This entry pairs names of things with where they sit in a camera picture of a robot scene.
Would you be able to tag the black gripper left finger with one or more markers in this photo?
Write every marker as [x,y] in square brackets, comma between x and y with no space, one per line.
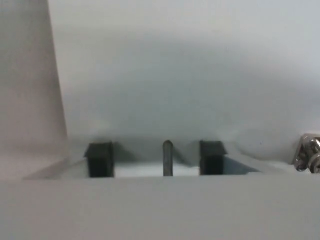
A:
[100,160]

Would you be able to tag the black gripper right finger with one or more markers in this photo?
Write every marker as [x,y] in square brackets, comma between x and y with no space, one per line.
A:
[212,160]

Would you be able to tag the thin metal round peg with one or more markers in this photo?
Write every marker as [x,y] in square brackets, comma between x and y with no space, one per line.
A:
[167,160]

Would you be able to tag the metal plug with screws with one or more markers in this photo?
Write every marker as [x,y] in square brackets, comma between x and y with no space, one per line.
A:
[308,155]

